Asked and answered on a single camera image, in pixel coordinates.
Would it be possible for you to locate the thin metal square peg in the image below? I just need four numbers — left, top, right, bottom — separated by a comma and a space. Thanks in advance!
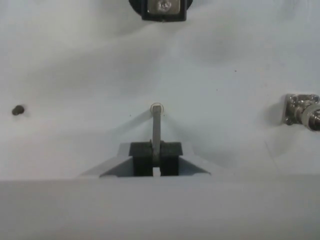
150, 104, 162, 168

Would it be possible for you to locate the metal BNC plug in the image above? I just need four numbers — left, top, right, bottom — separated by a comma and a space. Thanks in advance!
297, 99, 320, 132

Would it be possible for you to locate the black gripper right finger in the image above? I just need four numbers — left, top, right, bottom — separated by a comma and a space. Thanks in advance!
159, 141, 212, 177

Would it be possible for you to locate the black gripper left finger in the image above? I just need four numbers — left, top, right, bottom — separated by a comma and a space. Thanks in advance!
80, 141, 154, 178

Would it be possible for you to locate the white task board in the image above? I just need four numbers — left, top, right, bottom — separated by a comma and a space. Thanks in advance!
0, 0, 320, 181

